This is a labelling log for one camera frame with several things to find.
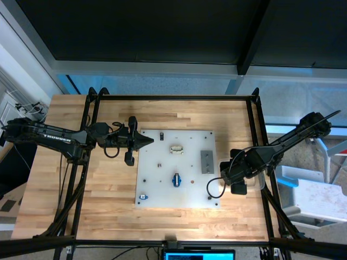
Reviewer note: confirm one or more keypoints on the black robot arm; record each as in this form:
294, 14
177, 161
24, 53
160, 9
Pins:
284, 145
54, 138

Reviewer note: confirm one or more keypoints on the black plug with silver top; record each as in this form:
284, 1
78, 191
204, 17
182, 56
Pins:
177, 179

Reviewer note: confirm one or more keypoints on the blue round mount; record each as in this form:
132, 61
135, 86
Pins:
172, 180

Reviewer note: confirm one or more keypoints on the white taskboard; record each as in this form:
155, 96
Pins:
162, 195

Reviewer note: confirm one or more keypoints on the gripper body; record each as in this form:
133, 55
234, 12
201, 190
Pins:
131, 138
238, 188

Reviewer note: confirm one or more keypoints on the white tubular stand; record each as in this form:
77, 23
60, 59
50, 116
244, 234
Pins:
326, 168

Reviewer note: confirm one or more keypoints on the silver multi-pin connector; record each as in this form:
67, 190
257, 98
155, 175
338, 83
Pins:
176, 150

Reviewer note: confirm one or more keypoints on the laptop screen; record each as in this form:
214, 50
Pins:
198, 256

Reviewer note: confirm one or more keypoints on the clear plastic tub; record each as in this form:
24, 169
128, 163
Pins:
260, 178

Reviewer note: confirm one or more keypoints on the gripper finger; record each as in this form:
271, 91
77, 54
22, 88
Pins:
141, 144
142, 136

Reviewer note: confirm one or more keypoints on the blue square mount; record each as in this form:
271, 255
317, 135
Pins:
147, 197

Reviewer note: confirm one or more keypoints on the white metal cart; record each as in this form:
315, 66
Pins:
320, 195

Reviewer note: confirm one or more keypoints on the grey peg block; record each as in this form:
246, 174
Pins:
202, 168

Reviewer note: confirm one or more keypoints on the black aluminium frame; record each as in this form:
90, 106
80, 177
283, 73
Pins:
173, 97

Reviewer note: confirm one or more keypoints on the small black camera bracket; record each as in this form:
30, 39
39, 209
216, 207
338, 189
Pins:
170, 241

